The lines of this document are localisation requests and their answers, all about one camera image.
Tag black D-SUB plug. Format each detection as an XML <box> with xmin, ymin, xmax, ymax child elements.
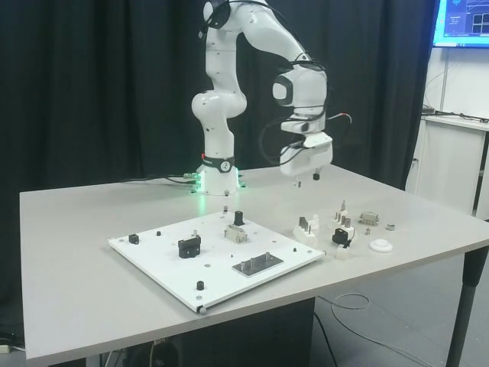
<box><xmin>330</xmin><ymin>227</ymin><xmax>358</xmax><ymax>249</ymax></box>

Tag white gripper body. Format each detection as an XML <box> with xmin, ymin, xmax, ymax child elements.
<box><xmin>280</xmin><ymin>143</ymin><xmax>334</xmax><ymax>178</ymax></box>

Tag black power cable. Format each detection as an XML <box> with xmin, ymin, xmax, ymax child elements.
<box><xmin>121</xmin><ymin>174</ymin><xmax>199</xmax><ymax>187</ymax></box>

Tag blue screen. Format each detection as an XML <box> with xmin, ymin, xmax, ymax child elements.
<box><xmin>431</xmin><ymin>0</ymin><xmax>489</xmax><ymax>49</ymax></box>

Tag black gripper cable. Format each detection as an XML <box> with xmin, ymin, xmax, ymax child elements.
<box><xmin>258</xmin><ymin>117</ymin><xmax>293</xmax><ymax>167</ymax></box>

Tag white large gear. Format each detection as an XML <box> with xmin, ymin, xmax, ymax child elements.
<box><xmin>368</xmin><ymin>237</ymin><xmax>394</xmax><ymax>254</ymax></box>

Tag black curtains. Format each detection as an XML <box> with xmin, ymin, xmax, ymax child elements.
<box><xmin>0</xmin><ymin>0</ymin><xmax>435</xmax><ymax>333</ymax></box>

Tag white holder with square holes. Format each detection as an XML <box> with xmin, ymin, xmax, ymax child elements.
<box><xmin>293</xmin><ymin>219</ymin><xmax>321</xmax><ymax>245</ymax></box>

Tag white task board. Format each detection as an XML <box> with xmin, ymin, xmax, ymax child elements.
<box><xmin>107</xmin><ymin>209</ymin><xmax>325</xmax><ymax>315</ymax></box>

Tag white holder with round holes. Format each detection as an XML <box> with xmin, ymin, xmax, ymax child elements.
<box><xmin>329</xmin><ymin>209</ymin><xmax>355</xmax><ymax>231</ymax></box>

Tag white cabinet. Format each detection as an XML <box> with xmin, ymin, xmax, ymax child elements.
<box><xmin>404</xmin><ymin>112</ymin><xmax>489</xmax><ymax>221</ymax></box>

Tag grey floor cable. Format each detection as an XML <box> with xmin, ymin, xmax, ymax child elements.
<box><xmin>315</xmin><ymin>292</ymin><xmax>448</xmax><ymax>367</ymax></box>

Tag black table leg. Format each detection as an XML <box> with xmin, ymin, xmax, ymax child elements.
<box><xmin>446</xmin><ymin>244</ymin><xmax>489</xmax><ymax>367</ymax></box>

